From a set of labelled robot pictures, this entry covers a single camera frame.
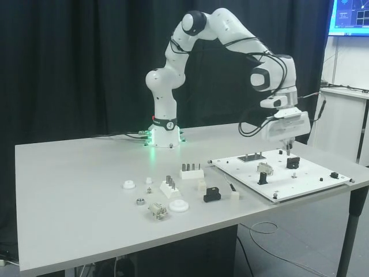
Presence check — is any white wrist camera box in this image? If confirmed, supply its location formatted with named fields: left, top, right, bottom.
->
left=260, top=97, right=287, bottom=110

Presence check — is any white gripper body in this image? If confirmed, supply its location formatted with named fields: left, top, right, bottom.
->
left=260, top=110, right=312, bottom=143

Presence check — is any black camera cable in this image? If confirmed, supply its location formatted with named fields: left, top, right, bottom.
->
left=237, top=110, right=279, bottom=137

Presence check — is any black table leg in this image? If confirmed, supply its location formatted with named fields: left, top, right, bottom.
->
left=336, top=190, right=364, bottom=277

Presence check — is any black curtain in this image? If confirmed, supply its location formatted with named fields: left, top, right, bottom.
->
left=0, top=0, right=337, bottom=260

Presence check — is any white task board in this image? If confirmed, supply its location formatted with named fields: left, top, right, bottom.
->
left=208, top=148, right=356, bottom=205

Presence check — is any grey floor cable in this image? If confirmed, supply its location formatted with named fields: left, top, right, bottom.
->
left=248, top=221, right=369, bottom=262

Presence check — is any thin black rod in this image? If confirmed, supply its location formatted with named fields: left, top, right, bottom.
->
left=317, top=98, right=327, bottom=120

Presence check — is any silver wrist ring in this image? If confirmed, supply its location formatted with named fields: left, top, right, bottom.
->
left=285, top=88, right=299, bottom=108

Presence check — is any beige waterproof plug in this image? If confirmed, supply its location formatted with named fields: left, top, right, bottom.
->
left=146, top=201, right=163, bottom=218

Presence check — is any white round peg holder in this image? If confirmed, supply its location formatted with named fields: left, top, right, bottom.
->
left=160, top=180, right=182, bottom=199

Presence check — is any black D-SUB plug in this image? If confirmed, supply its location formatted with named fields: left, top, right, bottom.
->
left=203, top=186, right=223, bottom=203

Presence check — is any white square peg holder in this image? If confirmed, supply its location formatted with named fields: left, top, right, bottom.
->
left=179, top=169, right=205, bottom=181

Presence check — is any white large gear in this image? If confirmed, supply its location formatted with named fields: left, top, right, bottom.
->
left=168, top=199, right=190, bottom=214

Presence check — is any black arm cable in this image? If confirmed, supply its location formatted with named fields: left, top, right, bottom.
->
left=169, top=36, right=292, bottom=98

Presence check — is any black base cable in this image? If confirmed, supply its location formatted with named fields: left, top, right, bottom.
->
left=95, top=130, right=151, bottom=141

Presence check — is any blue screen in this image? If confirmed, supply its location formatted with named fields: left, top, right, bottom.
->
left=328, top=0, right=369, bottom=37

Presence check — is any flat white mounting plate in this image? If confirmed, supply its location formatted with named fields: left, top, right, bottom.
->
left=273, top=107, right=302, bottom=119

